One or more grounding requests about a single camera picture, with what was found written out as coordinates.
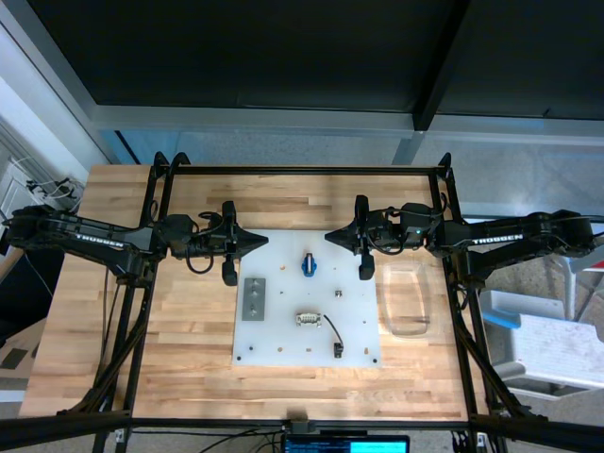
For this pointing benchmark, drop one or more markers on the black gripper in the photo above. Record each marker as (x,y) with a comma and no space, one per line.
(229,245)
(363,236)

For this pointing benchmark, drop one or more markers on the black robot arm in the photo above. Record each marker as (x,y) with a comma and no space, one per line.
(94,236)
(495,238)

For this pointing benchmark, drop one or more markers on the beige multi-pin connector housing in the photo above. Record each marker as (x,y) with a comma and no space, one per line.
(309,320)

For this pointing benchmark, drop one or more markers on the blue clamp with silver bar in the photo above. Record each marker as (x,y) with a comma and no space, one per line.
(307,273)

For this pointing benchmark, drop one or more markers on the grey socket block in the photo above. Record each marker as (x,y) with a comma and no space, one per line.
(247,302)

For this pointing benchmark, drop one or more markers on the white plastic board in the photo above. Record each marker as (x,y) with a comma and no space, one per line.
(278,332)

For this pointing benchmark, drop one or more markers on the clear plastic tub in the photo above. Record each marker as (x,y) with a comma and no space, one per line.
(407,325)

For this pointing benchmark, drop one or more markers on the grey tray with blue edge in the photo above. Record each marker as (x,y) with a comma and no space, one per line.
(509,316)

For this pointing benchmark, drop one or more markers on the laptop screen with blue edge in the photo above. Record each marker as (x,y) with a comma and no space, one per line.
(344,446)

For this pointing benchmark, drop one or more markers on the black metal frame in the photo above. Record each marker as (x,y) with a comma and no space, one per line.
(302,171)

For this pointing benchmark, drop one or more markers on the black USB hub mount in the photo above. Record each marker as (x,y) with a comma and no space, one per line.
(338,351)

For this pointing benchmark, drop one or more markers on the small black camera box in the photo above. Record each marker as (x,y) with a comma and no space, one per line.
(298,425)

